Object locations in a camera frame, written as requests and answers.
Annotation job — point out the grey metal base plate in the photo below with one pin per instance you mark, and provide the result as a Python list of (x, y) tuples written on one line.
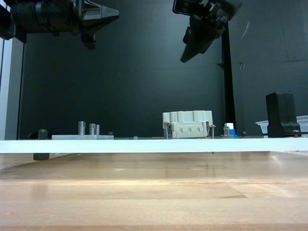
[(77, 137)]

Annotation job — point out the black rubber foot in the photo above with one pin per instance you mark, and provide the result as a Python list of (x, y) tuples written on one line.
[(41, 157)]

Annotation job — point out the short thin silver post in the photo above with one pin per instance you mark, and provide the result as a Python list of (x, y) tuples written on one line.
[(98, 130)]

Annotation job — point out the black socket housing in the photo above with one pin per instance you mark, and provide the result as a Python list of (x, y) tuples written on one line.
[(280, 113)]

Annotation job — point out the black frame post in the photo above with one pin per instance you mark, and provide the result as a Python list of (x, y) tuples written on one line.
[(229, 96)]

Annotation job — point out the beige connector housing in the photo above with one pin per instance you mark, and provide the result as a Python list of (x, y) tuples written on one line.
[(187, 118)]

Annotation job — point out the clear plastic tub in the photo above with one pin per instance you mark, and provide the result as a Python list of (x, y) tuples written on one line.
[(262, 125)]

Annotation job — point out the small blue white connector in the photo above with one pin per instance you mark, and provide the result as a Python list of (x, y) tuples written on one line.
[(135, 137)]

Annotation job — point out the silver standoff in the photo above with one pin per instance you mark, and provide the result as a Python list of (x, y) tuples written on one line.
[(226, 132)]

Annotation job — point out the white blue terminal block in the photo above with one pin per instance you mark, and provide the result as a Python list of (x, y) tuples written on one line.
[(232, 127)]

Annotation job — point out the short thick silver post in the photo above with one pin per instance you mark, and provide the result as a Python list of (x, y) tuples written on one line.
[(92, 129)]

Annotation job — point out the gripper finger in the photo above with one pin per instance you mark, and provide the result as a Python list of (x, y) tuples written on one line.
[(108, 13), (202, 45), (191, 47), (96, 26)]

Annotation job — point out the white task board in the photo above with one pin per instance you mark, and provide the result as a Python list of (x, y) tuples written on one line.
[(154, 146)]

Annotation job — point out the black threaded foot screw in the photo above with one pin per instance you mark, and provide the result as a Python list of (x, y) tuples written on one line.
[(42, 134)]

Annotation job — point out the tall silver metal post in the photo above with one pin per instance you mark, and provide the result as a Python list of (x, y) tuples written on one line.
[(82, 127)]

